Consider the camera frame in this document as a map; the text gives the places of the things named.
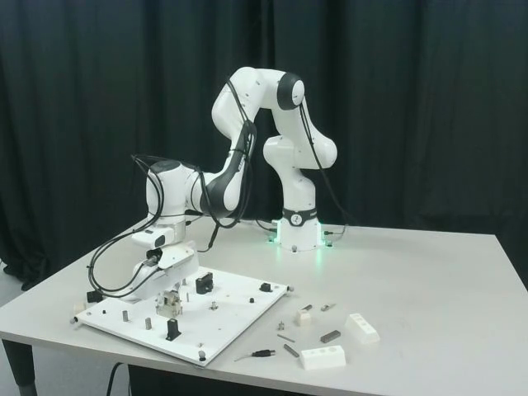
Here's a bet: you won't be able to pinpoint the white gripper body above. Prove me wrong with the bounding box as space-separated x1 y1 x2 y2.
131 255 201 299

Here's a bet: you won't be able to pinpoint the grey waterproof plug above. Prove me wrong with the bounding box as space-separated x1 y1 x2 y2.
154 290 185 319

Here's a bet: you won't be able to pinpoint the white task board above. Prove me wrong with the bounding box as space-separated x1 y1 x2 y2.
69 267 296 365

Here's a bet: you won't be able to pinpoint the black controller box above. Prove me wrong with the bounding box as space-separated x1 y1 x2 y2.
127 362 265 396

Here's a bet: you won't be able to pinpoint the black USB plug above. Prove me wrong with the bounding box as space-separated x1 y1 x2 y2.
233 348 276 362

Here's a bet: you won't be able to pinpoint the white peg holder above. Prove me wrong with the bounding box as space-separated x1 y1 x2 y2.
344 313 380 344
299 345 347 370

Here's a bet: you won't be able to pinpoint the black table leg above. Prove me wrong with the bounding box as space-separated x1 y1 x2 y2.
1 338 37 396

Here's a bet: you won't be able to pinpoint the black curtains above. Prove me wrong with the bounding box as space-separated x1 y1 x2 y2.
0 0 528 273

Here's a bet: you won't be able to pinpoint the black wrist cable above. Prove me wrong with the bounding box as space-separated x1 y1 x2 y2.
88 153 166 299

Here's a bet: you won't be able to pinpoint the black floor cable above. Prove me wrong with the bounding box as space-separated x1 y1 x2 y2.
106 361 125 396

